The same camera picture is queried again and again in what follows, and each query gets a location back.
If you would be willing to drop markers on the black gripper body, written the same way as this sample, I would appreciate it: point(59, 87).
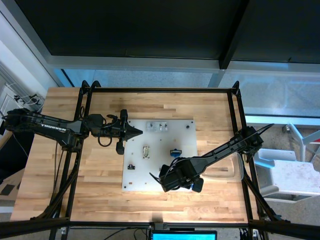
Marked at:
point(180, 183)
point(117, 128)

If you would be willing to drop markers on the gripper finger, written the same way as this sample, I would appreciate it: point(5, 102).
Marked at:
point(132, 129)
point(132, 134)

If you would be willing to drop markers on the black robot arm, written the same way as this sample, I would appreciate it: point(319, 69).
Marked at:
point(220, 150)
point(53, 127)

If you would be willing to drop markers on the beige multi-pin connector housing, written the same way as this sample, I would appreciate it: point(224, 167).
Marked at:
point(145, 152)

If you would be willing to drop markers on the blue and black connector socket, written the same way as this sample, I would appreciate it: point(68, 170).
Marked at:
point(175, 152)

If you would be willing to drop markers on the small black connector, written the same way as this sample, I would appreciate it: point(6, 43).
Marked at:
point(130, 166)

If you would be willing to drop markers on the white plastic board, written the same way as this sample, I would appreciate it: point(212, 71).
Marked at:
point(140, 180)

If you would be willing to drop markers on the clear plastic tub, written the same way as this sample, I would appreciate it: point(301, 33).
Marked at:
point(225, 175)

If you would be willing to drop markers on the blue laptop screen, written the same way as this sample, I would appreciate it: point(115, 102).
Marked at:
point(182, 236)

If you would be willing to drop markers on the cardboard box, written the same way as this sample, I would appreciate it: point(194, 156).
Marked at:
point(16, 178)

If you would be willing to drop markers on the white plastic chair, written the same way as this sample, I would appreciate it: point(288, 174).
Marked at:
point(295, 175)

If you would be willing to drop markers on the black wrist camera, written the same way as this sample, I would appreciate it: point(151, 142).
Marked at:
point(167, 172)

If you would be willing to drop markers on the silver post screw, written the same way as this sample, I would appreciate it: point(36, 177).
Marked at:
point(160, 126)
point(165, 126)

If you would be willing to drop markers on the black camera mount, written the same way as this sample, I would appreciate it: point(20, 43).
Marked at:
point(160, 225)

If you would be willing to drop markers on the black metal frame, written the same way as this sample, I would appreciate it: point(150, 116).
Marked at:
point(160, 90)

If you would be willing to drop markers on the grey metal chair frame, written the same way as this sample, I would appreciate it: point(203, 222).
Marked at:
point(303, 142)

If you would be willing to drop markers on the black wall post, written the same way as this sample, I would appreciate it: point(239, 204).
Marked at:
point(232, 37)

